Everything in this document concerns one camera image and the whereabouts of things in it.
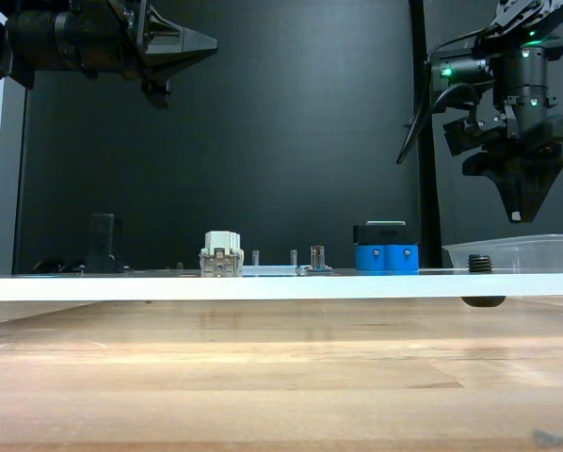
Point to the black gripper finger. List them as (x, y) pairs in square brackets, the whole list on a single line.
[(507, 193), (199, 40), (182, 59), (538, 193)]

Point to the silver M12 hex nut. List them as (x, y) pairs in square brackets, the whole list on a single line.
[(516, 216)]

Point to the clear plastic tub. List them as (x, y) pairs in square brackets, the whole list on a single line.
[(545, 254)]

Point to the black M12 bolt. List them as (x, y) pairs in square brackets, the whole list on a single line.
[(480, 263)]

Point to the blue and black D-sub connector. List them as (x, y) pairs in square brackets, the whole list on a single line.
[(385, 259)]

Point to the beige connector housing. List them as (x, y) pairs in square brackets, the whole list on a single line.
[(220, 245)]

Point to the small silver cylindrical connector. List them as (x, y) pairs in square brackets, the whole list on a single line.
[(317, 256)]

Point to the small silver screw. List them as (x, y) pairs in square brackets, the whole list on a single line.
[(255, 258), (293, 258)]

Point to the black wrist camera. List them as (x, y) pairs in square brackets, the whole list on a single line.
[(460, 136)]

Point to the black metal frame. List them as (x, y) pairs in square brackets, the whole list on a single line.
[(427, 212)]

